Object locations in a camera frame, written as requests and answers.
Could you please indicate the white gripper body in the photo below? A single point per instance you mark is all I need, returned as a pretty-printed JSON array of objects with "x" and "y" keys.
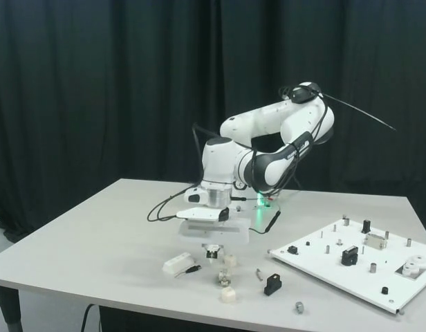
[{"x": 216, "y": 235}]

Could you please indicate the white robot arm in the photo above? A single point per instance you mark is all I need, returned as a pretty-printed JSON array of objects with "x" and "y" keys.
[{"x": 254, "y": 121}]

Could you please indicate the white small cube holder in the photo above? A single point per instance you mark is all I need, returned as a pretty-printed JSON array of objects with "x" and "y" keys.
[
  {"x": 230, "y": 261},
  {"x": 229, "y": 296}
]

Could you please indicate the metal and beige connector block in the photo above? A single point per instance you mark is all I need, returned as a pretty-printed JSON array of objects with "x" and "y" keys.
[{"x": 224, "y": 278}]

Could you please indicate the white slotted holder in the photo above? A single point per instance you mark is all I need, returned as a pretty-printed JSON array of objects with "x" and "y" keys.
[{"x": 178, "y": 264}]

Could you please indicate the small grey plug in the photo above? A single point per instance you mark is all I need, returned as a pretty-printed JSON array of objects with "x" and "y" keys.
[{"x": 258, "y": 274}]

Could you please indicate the black D-SUB plug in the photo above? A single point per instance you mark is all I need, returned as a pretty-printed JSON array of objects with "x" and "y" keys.
[{"x": 272, "y": 286}]

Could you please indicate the small round metal bolt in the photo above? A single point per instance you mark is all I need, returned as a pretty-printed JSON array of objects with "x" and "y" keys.
[{"x": 299, "y": 307}]

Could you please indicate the white task board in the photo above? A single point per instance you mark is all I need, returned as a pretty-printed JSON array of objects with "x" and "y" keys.
[{"x": 337, "y": 276}]

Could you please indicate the metal square peg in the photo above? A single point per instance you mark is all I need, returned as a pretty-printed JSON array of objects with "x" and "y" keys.
[{"x": 345, "y": 220}]

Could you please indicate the black stepped plug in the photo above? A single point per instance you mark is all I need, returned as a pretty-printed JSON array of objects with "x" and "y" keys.
[{"x": 350, "y": 256}]

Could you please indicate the white small gear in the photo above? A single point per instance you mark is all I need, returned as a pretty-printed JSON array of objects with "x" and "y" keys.
[{"x": 406, "y": 273}]

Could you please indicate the black curtain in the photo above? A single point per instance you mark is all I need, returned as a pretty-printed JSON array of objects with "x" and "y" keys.
[{"x": 95, "y": 86}]

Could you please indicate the white medium gear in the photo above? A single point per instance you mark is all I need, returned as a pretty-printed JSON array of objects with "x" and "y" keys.
[{"x": 411, "y": 267}]

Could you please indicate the white large gear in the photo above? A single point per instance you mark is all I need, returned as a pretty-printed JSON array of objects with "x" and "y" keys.
[{"x": 420, "y": 261}]

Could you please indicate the dark table leg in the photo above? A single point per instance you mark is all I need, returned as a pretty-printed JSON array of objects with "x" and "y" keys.
[{"x": 7, "y": 307}]

